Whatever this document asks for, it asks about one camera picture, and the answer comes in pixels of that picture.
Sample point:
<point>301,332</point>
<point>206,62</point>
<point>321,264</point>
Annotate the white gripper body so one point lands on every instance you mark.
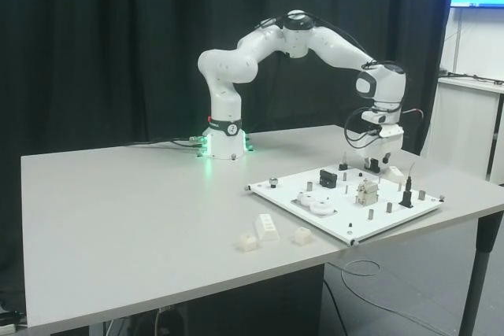
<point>378,149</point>

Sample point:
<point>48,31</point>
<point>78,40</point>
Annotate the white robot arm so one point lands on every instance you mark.
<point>224,72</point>

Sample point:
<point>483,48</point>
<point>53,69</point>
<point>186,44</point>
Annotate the metal square peg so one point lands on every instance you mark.
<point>422,194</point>
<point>390,207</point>

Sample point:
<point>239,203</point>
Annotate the thick metal round peg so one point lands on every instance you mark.
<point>309,185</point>

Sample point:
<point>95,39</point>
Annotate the clear Ethernet plug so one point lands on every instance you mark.
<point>343,163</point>

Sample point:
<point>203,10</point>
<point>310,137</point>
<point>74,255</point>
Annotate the beige connector block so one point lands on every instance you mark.
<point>365,195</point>

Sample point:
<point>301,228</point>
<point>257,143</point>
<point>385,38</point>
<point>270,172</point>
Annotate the black D-SUB plug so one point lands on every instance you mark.
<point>327,179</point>

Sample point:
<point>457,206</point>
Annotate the white task board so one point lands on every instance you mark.
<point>338,218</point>

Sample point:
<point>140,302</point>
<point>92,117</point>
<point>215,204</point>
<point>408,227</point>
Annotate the white large gear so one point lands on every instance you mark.
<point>321,208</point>

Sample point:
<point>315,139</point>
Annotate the white medium gear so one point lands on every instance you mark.
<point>303,197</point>

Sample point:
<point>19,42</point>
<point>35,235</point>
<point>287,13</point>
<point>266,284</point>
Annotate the small white holder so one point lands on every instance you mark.
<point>247,242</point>
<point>301,235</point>

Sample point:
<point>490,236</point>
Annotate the metal BNC plug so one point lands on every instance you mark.
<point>273,182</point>

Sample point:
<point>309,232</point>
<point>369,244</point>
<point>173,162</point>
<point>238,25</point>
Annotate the long white holder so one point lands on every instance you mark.
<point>267,230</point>

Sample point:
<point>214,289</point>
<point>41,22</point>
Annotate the dark table leg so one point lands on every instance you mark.
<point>482,273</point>

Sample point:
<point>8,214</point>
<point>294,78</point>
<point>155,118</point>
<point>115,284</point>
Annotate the black curtains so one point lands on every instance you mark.
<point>98,37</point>

